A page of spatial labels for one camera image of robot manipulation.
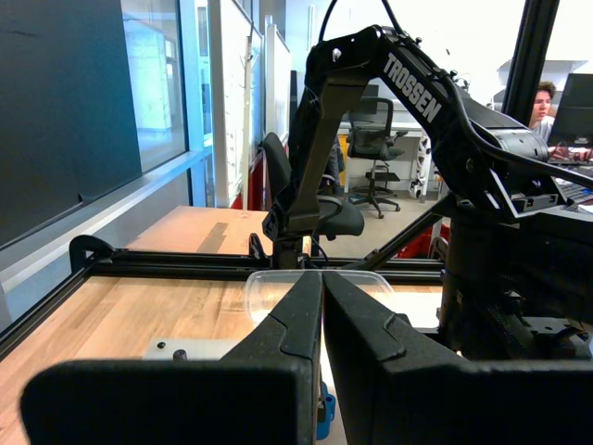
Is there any black office chair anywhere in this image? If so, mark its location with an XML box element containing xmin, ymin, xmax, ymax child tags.
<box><xmin>259</xmin><ymin>132</ymin><xmax>366</xmax><ymax>242</ymax></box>
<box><xmin>346</xmin><ymin>95</ymin><xmax>410</xmax><ymax>220</ymax></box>

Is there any black computer monitor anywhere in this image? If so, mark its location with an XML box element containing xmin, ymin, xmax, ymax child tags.
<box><xmin>549</xmin><ymin>72</ymin><xmax>593</xmax><ymax>146</ymax></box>

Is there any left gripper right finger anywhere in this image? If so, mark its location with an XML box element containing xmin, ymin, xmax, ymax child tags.
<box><xmin>322</xmin><ymin>272</ymin><xmax>593</xmax><ymax>445</ymax></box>

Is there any blue socket block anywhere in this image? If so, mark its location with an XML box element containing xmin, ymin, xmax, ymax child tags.
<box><xmin>316</xmin><ymin>381</ymin><xmax>337</xmax><ymax>441</ymax></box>

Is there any black frame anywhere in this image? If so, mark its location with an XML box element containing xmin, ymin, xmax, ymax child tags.
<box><xmin>0</xmin><ymin>0</ymin><xmax>561</xmax><ymax>361</ymax></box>

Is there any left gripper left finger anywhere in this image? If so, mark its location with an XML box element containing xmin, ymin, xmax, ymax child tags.
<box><xmin>19</xmin><ymin>271</ymin><xmax>323</xmax><ymax>445</ymax></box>

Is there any clear plastic container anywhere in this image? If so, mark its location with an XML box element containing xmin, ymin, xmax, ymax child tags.
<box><xmin>244</xmin><ymin>269</ymin><xmax>395</xmax><ymax>325</ymax></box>

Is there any person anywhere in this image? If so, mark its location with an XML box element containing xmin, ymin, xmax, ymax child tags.
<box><xmin>527</xmin><ymin>81</ymin><xmax>593</xmax><ymax>163</ymax></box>

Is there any window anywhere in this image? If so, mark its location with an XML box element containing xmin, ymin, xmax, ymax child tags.
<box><xmin>120</xmin><ymin>0</ymin><xmax>189</xmax><ymax>172</ymax></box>

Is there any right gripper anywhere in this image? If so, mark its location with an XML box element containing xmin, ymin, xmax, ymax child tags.
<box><xmin>271</xmin><ymin>234</ymin><xmax>312</xmax><ymax>271</ymax></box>

